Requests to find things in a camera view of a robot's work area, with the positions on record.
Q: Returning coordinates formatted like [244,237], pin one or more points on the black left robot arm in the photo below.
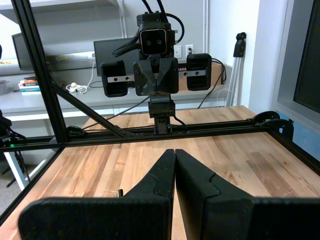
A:
[162,107]

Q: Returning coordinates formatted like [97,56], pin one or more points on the stack of books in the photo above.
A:
[28,87]

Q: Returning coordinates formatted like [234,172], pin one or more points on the white wall shelf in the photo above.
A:
[62,6]

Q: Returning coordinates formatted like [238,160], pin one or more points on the white wall outlet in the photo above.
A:
[177,50]
[189,49]

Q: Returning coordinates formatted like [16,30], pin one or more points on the large black monitor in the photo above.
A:
[107,50]

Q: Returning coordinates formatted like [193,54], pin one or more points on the black aluminium frame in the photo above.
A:
[40,75]

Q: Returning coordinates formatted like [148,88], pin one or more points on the brown cardboard box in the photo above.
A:
[217,75]

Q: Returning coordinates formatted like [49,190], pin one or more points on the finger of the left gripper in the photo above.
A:
[168,77]
[145,80]

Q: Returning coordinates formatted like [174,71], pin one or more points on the grey desk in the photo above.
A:
[75,102]

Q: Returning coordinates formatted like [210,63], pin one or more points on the black device with green light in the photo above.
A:
[6,130]

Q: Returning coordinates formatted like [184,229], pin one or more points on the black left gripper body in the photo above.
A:
[113,87]

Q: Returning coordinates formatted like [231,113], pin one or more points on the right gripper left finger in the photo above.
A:
[100,220]

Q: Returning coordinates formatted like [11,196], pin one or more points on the left gripper's wrist camera box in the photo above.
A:
[153,42]

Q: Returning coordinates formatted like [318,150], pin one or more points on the small black monitor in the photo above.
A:
[18,52]

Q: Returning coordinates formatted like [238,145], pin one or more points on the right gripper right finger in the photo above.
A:
[250,220]

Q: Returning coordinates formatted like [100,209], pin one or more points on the white tripod with black head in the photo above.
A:
[240,45]

